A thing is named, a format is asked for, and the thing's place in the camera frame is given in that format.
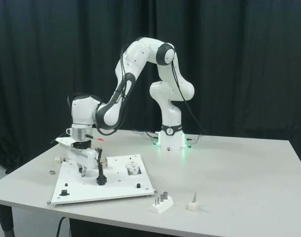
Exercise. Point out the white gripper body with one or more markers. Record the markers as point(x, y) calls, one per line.
point(82, 158)

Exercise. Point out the white block peg holder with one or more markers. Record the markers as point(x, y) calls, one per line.
point(105, 163)

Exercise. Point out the large metal round peg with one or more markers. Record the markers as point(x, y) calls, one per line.
point(166, 195)

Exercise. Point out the thin black rod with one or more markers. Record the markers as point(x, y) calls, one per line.
point(99, 159)

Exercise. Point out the white wedge peg holder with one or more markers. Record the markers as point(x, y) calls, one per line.
point(162, 206)

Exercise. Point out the flat white mounting plate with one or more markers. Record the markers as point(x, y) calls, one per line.
point(65, 142)

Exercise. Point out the dark grey table leg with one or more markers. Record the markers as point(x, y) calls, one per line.
point(2, 219)

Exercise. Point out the small white empty holder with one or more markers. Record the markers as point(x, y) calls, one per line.
point(57, 159)

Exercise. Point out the black curtain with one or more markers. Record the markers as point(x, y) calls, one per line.
point(42, 49)

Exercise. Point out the metal nut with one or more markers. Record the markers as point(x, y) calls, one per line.
point(51, 171)

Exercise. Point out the white task board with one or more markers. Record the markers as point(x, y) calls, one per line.
point(91, 192)

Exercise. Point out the black under-table box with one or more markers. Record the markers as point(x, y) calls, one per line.
point(103, 229)

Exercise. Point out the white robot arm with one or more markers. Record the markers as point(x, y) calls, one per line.
point(165, 103)

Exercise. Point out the metal bolt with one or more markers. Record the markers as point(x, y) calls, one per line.
point(194, 197)

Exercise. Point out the small white bolt holder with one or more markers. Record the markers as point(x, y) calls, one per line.
point(192, 206)

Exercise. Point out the medium metal round peg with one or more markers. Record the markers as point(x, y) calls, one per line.
point(162, 198)

